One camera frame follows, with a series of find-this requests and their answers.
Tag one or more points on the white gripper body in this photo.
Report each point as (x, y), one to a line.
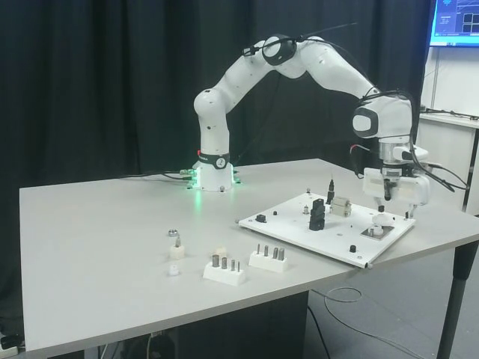
(411, 188)

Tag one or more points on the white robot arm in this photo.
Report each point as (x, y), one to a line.
(239, 82)

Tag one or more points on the white medium gear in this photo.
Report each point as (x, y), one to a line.
(375, 230)

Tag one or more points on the white small gear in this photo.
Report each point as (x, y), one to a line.
(173, 270)

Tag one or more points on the small white box dark window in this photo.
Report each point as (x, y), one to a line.
(409, 152)

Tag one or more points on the beige rectangular connector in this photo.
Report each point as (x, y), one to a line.
(341, 208)

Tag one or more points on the black round knob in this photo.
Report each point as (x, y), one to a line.
(352, 248)

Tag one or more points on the black upright plug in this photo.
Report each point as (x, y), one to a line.
(330, 192)

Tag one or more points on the black D-SUB plug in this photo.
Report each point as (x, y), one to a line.
(316, 215)

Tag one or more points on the metal BNC plug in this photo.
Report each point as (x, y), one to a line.
(305, 210)

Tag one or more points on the white task board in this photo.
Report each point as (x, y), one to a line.
(292, 228)

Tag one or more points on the black table leg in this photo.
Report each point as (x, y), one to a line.
(454, 299)

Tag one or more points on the metal large square peg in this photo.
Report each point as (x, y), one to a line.
(281, 254)

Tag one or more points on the metal medium square peg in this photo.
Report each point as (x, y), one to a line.
(275, 253)

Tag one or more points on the metal small square peg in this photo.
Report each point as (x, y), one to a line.
(266, 250)

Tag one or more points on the white square peg holder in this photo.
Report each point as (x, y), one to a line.
(267, 263)

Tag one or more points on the small white cube holder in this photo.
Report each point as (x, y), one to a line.
(221, 250)

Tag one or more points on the metal medium round peg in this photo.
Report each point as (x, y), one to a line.
(224, 262)

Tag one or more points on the blue screen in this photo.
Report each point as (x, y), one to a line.
(454, 22)

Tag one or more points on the white round peg holder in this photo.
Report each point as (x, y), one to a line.
(224, 278)

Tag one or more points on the metal large round peg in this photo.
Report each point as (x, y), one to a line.
(215, 260)

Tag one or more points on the metal bolt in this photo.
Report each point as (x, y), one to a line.
(178, 241)

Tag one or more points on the small white bolt holder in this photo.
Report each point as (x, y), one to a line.
(177, 251)

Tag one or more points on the metal nut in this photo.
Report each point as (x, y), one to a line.
(172, 233)

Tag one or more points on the black curtain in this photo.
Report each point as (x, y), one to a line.
(75, 75)

